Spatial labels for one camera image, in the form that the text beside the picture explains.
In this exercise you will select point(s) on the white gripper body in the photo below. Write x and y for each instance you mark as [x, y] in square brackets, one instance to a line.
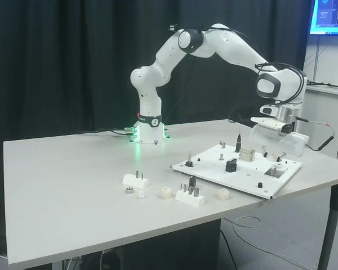
[281, 142]

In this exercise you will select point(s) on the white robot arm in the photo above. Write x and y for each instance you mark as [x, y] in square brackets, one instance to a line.
[169, 64]

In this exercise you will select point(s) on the white large gear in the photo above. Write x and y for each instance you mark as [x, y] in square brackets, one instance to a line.
[280, 167]

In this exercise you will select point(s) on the white small gear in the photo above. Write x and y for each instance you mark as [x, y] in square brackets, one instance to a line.
[141, 195]

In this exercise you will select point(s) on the flat white plate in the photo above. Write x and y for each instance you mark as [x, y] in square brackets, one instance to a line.
[267, 123]

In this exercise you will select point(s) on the black plug with thin pin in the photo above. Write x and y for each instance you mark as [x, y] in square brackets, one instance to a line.
[238, 143]

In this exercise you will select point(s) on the white box with dark window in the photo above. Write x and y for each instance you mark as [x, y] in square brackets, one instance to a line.
[269, 110]

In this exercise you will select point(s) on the metal bolt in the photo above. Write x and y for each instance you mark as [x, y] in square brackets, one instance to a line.
[222, 144]

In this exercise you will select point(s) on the white cabinet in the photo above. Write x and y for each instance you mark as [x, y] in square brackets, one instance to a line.
[326, 112]

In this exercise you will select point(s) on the white task board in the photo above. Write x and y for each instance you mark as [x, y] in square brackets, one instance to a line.
[214, 171]

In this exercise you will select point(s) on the cream plastic block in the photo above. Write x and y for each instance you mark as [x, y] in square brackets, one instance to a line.
[165, 192]
[222, 194]

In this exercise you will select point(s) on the clear Ethernet plug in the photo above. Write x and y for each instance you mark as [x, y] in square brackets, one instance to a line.
[189, 157]

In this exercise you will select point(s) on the thick metal peg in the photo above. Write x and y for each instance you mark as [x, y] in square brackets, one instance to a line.
[198, 192]

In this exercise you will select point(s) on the black plug with grey base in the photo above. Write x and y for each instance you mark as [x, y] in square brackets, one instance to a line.
[192, 184]

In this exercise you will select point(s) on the grey table leg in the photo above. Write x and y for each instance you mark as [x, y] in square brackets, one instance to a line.
[331, 225]

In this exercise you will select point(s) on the large white peg holder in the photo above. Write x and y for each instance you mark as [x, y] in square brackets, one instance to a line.
[190, 200]

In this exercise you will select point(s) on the small white peg holder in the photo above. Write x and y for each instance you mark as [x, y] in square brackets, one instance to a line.
[135, 181]

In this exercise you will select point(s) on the blue screen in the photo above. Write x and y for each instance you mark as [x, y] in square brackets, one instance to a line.
[331, 17]

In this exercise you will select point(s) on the metal nut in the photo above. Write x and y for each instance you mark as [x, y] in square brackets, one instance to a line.
[129, 190]

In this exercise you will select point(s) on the black curtains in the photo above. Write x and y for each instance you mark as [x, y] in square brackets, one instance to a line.
[59, 64]

